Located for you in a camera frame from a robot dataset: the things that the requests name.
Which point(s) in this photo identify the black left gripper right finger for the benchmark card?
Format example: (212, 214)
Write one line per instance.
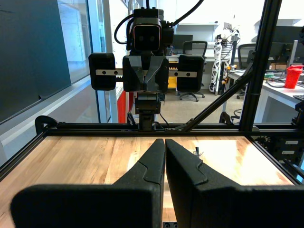
(237, 206)

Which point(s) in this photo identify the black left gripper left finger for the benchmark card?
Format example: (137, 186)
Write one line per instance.
(95, 204)

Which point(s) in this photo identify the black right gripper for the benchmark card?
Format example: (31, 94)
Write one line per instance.
(102, 83)

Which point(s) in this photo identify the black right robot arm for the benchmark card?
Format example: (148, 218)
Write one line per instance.
(147, 107)

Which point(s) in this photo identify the red cabinet panel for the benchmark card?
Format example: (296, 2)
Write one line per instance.
(121, 107)

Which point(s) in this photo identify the black office chair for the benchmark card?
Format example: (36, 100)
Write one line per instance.
(243, 51)
(191, 95)

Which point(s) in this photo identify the black computer monitor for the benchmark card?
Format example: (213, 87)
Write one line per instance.
(282, 35)
(186, 40)

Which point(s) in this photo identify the black labelled control box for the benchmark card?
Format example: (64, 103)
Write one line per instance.
(278, 142)
(278, 153)

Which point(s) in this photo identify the white lattice robot stand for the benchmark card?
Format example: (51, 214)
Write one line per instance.
(217, 64)

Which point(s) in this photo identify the white desk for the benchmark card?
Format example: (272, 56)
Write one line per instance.
(278, 97)

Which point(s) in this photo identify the red plastic cup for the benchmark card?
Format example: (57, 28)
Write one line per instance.
(293, 77)

